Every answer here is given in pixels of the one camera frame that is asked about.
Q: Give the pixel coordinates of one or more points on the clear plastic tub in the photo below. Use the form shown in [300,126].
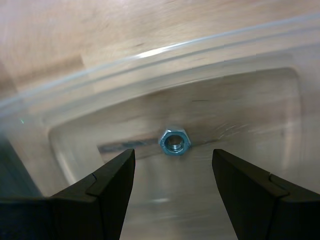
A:
[225,105]

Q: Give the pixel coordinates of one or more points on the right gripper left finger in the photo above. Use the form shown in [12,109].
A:
[75,215]

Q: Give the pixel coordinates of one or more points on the silver M12 hex nut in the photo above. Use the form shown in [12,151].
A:
[175,130]

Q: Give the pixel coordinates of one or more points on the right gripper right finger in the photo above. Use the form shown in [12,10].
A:
[262,212]

